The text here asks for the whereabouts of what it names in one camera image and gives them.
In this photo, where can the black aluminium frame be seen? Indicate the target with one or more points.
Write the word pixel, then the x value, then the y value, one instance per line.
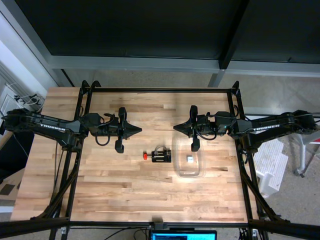
pixel 200 224

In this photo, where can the black vise with red knob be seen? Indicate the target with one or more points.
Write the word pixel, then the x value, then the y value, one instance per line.
pixel 161 158

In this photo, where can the small white block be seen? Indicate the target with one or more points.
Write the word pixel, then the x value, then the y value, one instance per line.
pixel 190 159

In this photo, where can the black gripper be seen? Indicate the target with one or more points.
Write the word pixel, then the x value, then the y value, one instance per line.
pixel 194 128
pixel 121 130

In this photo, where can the white step stool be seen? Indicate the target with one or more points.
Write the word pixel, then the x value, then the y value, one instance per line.
pixel 270 162

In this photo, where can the brown cardboard box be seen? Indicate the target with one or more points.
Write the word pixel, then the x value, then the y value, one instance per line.
pixel 11 180

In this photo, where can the grey metal chair frame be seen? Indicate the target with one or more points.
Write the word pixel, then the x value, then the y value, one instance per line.
pixel 299 156

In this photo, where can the black low camera box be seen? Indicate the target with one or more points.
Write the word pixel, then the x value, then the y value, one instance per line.
pixel 158 222

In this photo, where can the screen with blue edge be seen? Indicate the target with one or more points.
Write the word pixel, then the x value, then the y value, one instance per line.
pixel 182 236

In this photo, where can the clear plastic container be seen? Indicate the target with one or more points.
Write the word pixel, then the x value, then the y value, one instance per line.
pixel 190 172

